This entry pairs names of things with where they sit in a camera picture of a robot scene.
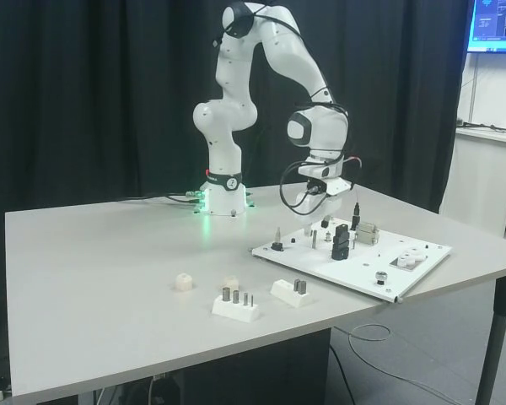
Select white holder for round pegs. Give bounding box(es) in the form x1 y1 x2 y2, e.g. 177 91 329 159
211 293 262 324

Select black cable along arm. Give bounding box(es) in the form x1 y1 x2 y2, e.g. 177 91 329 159
212 2 351 119

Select grey cable on floor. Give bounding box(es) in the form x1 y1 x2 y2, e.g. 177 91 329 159
347 323 486 405

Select black D-SUB plug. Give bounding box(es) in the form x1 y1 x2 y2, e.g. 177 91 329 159
331 224 351 261

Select white holder for square pegs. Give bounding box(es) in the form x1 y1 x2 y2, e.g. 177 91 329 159
270 278 315 309

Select white cabinet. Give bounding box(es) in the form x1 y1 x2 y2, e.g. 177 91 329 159
452 121 506 245

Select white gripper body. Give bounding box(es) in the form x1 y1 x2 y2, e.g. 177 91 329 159
294 188 343 228

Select black curtains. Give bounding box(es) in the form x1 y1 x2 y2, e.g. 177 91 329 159
0 0 468 383

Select blue screen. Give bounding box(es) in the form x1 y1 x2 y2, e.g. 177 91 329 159
466 0 506 54

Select thin black rod on wire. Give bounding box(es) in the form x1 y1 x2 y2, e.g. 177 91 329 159
347 156 363 232

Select white task board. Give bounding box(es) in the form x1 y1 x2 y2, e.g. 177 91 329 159
251 217 454 305

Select white gear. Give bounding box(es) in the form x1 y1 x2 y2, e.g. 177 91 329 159
397 250 428 268

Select black cable loop at wrist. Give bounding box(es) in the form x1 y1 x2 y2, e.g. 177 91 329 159
278 160 321 217

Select black cables at robot foot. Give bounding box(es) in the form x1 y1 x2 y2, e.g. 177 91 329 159
120 190 206 206

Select small white camera box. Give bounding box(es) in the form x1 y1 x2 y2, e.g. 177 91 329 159
298 161 344 180

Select black table leg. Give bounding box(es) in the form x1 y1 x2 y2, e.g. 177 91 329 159
482 273 506 405

